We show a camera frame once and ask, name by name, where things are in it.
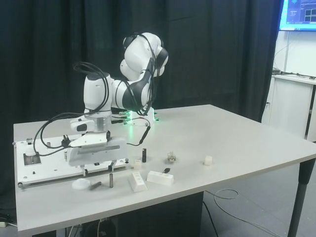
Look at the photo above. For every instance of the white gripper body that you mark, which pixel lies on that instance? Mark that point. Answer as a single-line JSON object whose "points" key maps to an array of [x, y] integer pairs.
{"points": [[98, 153]]}

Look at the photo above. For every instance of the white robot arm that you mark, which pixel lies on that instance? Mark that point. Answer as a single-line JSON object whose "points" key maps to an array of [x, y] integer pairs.
{"points": [[93, 93]]}

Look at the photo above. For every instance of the metal round peg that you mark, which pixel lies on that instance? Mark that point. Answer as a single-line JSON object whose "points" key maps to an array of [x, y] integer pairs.
{"points": [[111, 180]]}

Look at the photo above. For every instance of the white peg holder block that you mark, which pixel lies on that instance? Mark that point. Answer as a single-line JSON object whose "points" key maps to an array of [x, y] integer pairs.
{"points": [[137, 182], [160, 177]]}

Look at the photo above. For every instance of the white large gear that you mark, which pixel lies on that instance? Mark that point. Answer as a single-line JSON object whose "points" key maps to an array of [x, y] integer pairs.
{"points": [[81, 184]]}

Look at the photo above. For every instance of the small white holder cube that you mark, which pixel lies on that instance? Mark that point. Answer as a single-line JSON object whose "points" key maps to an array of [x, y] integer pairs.
{"points": [[137, 165], [208, 161]]}

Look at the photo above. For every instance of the black D-SUB plug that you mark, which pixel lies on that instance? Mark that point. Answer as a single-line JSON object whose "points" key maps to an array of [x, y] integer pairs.
{"points": [[144, 155]]}

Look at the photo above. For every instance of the white task board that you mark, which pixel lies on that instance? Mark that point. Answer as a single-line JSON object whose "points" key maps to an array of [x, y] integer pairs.
{"points": [[49, 172]]}

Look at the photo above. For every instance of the thin black rod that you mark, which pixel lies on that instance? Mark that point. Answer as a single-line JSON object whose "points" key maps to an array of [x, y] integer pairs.
{"points": [[144, 135]]}

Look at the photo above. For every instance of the small black plug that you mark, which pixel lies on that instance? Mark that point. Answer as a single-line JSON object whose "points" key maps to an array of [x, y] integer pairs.
{"points": [[167, 170]]}

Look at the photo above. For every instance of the metal bolt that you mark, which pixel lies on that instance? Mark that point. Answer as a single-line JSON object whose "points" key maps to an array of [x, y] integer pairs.
{"points": [[29, 140]]}

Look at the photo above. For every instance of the black control box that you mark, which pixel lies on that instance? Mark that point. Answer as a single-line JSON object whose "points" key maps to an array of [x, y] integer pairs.
{"points": [[160, 217]]}

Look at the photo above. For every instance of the white power strip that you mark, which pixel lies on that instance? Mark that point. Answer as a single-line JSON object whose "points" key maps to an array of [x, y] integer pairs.
{"points": [[3, 224]]}

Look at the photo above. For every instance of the black curtains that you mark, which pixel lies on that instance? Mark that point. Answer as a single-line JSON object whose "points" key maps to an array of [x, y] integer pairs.
{"points": [[49, 37]]}

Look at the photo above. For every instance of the white cabinet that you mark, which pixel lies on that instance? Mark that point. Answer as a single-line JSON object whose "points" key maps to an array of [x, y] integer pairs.
{"points": [[286, 103]]}

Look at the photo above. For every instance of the black table leg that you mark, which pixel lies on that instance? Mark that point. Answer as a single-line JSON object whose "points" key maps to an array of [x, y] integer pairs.
{"points": [[303, 192]]}

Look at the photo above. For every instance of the blue screen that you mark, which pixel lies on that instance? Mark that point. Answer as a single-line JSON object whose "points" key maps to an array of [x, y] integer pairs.
{"points": [[298, 14]]}

